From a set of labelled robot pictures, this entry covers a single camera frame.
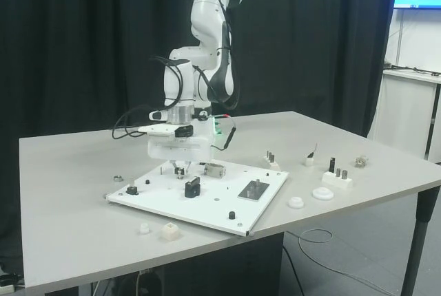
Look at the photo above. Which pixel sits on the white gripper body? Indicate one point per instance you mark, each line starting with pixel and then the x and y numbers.
pixel 179 149

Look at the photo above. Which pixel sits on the metal BNC plug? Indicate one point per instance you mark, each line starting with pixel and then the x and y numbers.
pixel 179 173

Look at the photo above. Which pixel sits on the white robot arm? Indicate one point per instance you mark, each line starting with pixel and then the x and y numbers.
pixel 206 17

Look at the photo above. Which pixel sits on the flat white mounting plate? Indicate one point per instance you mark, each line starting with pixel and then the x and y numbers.
pixel 155 130

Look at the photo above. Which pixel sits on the white task board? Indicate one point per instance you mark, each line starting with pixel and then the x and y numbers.
pixel 206 206

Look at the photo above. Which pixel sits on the metal bolt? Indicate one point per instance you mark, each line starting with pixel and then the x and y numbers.
pixel 132 182

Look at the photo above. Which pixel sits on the thin black rod red tag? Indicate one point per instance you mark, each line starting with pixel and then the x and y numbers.
pixel 229 138

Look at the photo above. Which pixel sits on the metal nut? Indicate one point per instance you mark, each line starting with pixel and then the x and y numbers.
pixel 118 178

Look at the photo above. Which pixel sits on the white cube holder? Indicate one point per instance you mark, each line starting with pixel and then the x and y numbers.
pixel 171 232

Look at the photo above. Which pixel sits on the white small gear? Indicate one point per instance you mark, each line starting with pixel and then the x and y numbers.
pixel 144 229

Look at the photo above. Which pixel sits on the white square peg holder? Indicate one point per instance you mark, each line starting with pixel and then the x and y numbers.
pixel 272 165

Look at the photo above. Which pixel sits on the white medium gear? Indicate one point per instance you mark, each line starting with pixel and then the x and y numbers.
pixel 296 202

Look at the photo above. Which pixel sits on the small white plug holder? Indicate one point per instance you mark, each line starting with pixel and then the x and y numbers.
pixel 308 161

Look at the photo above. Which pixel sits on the white large gear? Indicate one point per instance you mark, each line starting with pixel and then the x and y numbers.
pixel 322 194

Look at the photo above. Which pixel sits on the black D-SUB plug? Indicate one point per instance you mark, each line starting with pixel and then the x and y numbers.
pixel 332 164

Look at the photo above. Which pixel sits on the white round peg holder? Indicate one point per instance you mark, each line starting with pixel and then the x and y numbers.
pixel 337 182

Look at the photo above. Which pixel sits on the metal round peg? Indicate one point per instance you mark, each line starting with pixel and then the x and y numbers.
pixel 345 174
pixel 339 173

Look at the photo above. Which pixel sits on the black curtain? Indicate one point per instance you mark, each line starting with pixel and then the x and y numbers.
pixel 69 34

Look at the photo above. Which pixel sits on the beige metal connector plug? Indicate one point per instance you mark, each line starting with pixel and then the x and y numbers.
pixel 361 161

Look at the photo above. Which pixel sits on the white cabinet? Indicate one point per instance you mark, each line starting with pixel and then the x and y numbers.
pixel 406 113

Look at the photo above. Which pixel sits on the dark grey table leg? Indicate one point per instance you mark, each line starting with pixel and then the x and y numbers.
pixel 418 234

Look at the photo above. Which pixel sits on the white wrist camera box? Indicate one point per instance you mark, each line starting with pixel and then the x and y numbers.
pixel 156 116

